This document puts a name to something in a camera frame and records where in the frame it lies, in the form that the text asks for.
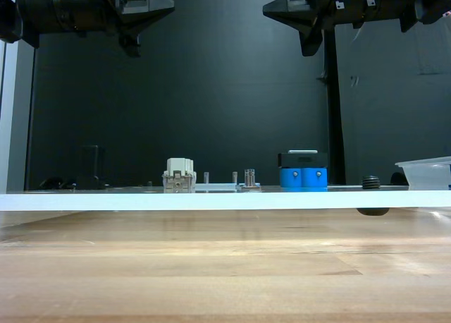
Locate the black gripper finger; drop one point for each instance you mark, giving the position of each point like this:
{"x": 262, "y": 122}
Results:
{"x": 141, "y": 21}
{"x": 304, "y": 22}
{"x": 158, "y": 3}
{"x": 285, "y": 6}

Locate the black d-sub connector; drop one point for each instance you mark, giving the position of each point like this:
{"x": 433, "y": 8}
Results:
{"x": 302, "y": 160}

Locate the beige connector housing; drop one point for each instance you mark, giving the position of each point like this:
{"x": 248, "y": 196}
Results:
{"x": 179, "y": 175}

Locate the small metal connector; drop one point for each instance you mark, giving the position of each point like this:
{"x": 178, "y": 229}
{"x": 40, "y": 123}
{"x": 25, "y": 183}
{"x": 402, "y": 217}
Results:
{"x": 250, "y": 180}

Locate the black knurled screw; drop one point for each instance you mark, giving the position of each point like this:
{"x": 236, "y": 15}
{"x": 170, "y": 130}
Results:
{"x": 370, "y": 182}

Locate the silver mounting block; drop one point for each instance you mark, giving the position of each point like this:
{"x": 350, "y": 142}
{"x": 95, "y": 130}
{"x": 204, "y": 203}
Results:
{"x": 215, "y": 187}

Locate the clear plastic tub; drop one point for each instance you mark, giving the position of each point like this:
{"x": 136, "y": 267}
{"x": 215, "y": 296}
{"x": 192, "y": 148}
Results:
{"x": 423, "y": 175}

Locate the white mounting board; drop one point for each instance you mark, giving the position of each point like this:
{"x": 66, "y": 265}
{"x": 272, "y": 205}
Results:
{"x": 225, "y": 201}

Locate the black rubber foot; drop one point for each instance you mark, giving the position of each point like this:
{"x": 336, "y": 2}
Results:
{"x": 373, "y": 212}

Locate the black upright post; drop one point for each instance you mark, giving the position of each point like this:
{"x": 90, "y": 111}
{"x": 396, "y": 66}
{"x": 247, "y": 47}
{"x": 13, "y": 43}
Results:
{"x": 333, "y": 108}

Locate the blue connector mount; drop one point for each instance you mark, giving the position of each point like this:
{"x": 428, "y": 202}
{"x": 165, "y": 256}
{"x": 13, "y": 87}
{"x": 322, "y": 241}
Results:
{"x": 303, "y": 180}

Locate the small grey post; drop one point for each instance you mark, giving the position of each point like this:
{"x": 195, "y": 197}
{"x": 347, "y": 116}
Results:
{"x": 234, "y": 177}
{"x": 206, "y": 177}

